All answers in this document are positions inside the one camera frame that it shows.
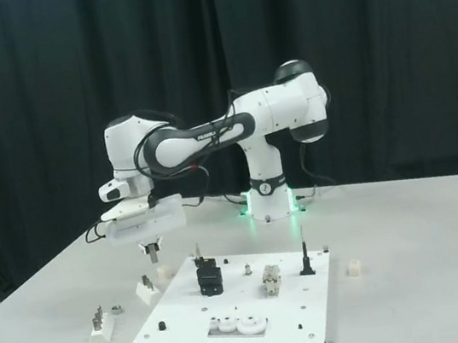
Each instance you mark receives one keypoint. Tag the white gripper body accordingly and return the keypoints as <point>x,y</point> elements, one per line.
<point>166,215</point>

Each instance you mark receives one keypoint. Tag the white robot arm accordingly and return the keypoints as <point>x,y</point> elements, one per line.
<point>271,109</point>

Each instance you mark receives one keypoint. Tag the medium metal square peg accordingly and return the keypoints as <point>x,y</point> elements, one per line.
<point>145,280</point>

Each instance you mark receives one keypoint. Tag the small metal square peg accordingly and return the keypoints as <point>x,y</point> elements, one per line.
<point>149,283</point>

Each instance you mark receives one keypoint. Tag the white square peg holder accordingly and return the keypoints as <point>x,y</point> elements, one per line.
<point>149,296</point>

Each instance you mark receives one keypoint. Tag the medium metal round peg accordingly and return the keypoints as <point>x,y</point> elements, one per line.
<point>100,316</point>

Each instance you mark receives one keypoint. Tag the wide metal round peg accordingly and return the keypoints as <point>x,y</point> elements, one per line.
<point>95,323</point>

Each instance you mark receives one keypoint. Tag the white round peg holder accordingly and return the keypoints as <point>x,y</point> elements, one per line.
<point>101,333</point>

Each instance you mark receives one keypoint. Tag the small white plug holder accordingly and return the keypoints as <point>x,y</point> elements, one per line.
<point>165,273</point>
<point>354,269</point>

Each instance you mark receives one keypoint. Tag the flat white mounting plate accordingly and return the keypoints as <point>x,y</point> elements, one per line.
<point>129,208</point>

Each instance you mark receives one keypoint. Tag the white box with dark window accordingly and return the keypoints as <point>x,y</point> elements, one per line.
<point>113,192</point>

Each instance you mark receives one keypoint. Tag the black D-SUB plug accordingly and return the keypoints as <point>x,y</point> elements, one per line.
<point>209,281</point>

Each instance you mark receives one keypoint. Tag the black round knob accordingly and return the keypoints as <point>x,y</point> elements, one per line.
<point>162,326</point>

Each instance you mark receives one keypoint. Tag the metal BNC plug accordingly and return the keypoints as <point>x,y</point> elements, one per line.
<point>248,269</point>

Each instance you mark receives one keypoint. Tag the white small gear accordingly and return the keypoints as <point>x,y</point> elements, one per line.
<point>213,325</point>

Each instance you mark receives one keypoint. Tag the white medium gear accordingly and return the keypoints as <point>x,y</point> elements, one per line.
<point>226,325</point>

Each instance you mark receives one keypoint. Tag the white task board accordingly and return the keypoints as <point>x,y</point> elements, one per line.
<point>248,302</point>

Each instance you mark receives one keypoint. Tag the beige connector block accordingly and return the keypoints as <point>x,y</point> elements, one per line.
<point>272,282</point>

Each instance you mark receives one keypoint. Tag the white large gear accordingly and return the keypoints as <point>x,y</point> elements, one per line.
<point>251,324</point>

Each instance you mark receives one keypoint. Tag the black curtain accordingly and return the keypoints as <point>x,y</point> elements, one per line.
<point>26,81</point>

